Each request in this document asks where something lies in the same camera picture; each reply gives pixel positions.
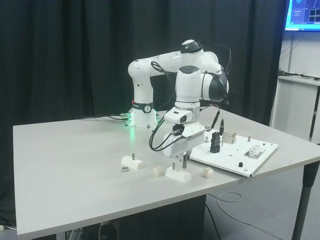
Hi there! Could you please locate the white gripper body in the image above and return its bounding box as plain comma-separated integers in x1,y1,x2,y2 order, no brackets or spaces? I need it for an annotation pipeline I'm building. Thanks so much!
162,131,204,159

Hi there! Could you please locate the white peg holder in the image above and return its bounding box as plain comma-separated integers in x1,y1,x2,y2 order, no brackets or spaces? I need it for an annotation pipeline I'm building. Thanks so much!
165,166,193,183
120,155,147,172

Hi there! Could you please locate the small cream holder block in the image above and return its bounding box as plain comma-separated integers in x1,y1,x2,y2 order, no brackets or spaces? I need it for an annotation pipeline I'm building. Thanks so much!
152,165,165,179
202,166,214,179

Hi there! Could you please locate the black D-SUB plug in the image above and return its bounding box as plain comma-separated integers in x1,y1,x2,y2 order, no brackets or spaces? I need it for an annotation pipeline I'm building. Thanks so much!
210,132,223,154

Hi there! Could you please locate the white task board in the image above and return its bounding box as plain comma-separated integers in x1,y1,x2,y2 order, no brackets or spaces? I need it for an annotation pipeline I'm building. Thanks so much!
186,129,279,179

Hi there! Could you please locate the white cabinet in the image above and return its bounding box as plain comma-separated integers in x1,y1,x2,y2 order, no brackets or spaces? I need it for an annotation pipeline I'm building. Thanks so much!
271,74,320,146

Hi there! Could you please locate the dark table leg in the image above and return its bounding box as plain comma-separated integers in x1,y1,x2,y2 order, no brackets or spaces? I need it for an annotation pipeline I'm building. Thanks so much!
291,162,315,240

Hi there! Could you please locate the black curtain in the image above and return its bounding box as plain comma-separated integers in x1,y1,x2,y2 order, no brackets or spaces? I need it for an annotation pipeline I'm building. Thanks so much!
0,0,285,240

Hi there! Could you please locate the blue screen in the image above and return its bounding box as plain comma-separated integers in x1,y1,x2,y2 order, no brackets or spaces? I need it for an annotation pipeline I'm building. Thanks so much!
284,0,320,33

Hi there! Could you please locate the black camera cable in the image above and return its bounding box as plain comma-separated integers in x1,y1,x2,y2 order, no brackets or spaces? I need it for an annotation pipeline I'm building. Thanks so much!
149,117,181,152

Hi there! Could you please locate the thin black rod on wire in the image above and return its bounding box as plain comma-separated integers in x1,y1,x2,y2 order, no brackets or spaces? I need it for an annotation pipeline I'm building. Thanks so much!
211,104,225,134

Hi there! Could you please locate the grey floor cable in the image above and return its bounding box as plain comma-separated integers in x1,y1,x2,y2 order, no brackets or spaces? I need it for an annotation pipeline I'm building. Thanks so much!
216,191,320,240

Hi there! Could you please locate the black base cable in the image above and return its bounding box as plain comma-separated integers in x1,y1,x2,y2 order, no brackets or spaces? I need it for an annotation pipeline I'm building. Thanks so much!
84,112,131,123

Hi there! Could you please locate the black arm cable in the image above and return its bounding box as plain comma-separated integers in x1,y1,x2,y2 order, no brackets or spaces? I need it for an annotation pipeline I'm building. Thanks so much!
199,40,232,106

